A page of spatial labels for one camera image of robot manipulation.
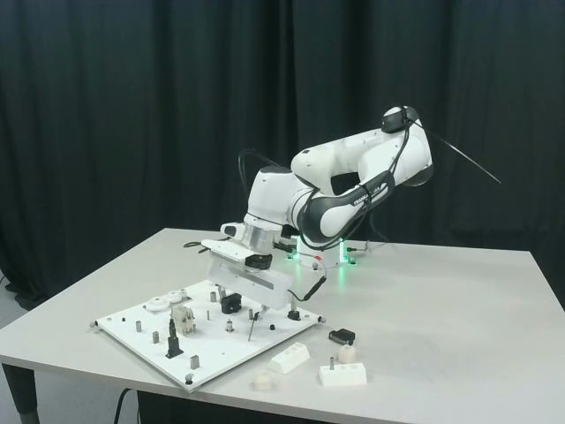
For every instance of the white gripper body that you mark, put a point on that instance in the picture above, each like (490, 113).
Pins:
(247, 282)

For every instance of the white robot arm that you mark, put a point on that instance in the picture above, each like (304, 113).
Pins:
(335, 161)

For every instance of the white peg holder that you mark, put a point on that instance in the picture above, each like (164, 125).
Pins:
(344, 375)
(289, 357)

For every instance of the metal square peg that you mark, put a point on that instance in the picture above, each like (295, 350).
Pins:
(155, 337)
(195, 361)

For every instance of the thin metal rod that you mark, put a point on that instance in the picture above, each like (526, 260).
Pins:
(252, 327)

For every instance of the metal BNC plug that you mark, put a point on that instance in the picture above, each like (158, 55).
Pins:
(229, 326)

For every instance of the white small gear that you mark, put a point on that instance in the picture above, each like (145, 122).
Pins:
(182, 294)

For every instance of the beige connector block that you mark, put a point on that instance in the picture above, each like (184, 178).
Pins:
(183, 319)

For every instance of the white medium gear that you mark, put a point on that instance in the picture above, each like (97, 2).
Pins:
(172, 297)

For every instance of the white task board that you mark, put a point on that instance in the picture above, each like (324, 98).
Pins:
(220, 353)

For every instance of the white large gear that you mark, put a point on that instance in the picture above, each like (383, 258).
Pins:
(158, 305)

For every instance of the black upright plug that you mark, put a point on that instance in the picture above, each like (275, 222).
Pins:
(172, 344)

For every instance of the black D-SUB plug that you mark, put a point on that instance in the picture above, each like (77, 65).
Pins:
(342, 336)

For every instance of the black curtain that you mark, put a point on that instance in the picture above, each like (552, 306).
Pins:
(132, 110)

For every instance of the dark table leg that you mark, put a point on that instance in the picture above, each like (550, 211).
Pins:
(20, 393)

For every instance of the small white camera box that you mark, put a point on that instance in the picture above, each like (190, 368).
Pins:
(231, 229)

